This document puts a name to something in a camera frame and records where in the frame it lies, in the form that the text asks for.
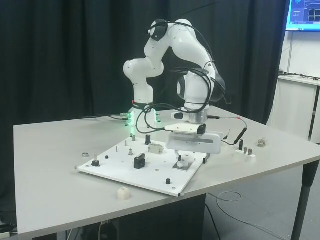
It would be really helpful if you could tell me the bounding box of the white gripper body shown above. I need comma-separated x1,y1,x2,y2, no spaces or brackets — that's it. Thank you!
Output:
166,132,223,155

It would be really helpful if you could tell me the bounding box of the thin black rod, red tag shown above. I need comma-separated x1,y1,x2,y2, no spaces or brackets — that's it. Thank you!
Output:
233,115,249,145

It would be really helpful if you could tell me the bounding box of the white peg holder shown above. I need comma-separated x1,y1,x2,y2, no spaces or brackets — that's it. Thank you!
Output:
234,148,258,163

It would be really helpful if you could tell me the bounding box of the white task board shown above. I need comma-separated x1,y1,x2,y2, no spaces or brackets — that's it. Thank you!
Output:
76,133,210,197

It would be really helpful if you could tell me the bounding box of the black cabinet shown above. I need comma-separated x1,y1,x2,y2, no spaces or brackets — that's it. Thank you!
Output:
109,192,207,240

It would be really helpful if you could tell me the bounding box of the small white cube holder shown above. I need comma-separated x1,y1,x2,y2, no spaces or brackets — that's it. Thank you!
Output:
117,186,131,201

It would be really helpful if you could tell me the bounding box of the white cabinet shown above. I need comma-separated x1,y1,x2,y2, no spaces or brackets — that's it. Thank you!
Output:
266,74,320,145

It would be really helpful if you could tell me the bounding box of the black table leg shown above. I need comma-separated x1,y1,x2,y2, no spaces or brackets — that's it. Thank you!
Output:
291,159,320,240

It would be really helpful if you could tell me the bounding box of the black curtain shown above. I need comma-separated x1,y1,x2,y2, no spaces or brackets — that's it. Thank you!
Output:
0,0,292,226

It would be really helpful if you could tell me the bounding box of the blue screen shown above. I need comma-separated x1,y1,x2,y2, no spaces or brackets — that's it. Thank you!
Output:
284,0,320,32

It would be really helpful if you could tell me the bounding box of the grey floor cable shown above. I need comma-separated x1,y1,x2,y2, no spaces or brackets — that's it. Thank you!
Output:
215,190,253,240

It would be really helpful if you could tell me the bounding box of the black base cable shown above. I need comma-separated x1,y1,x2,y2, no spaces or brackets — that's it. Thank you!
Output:
83,112,132,121

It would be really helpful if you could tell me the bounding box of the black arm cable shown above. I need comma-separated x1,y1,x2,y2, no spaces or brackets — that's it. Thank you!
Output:
136,19,233,135

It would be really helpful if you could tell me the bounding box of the thin black cable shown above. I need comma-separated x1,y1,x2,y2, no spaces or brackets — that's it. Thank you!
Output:
278,70,320,81

